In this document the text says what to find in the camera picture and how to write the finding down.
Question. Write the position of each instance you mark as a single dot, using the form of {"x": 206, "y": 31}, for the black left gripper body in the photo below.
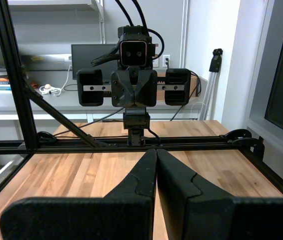
{"x": 90, "y": 87}

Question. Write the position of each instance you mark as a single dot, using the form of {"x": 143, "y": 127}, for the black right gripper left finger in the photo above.
{"x": 81, "y": 217}

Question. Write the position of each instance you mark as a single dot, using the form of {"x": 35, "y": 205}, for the black curved frame bracket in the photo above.
{"x": 46, "y": 136}
{"x": 236, "y": 133}
{"x": 255, "y": 147}

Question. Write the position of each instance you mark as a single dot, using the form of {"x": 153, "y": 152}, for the black aluminium frame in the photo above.
{"x": 14, "y": 75}

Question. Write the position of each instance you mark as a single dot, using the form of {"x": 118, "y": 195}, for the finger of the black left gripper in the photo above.
{"x": 119, "y": 90}
{"x": 147, "y": 92}

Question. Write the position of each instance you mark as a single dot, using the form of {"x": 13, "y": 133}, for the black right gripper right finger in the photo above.
{"x": 219, "y": 220}

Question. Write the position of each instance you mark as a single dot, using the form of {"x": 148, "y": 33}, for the stack of books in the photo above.
{"x": 0, "y": 85}

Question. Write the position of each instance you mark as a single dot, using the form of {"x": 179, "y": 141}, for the grey desk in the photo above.
{"x": 6, "y": 100}

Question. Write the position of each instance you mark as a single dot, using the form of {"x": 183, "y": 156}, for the silver tripod with black head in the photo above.
{"x": 212, "y": 82}

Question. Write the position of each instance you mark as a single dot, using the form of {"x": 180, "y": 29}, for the white wall outlet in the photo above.
{"x": 166, "y": 60}

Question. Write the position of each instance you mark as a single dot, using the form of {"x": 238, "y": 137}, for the white wall shelf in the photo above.
{"x": 56, "y": 3}

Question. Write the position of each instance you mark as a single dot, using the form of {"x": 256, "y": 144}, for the small orange object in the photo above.
{"x": 34, "y": 85}

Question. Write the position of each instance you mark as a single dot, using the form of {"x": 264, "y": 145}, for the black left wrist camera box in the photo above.
{"x": 134, "y": 53}

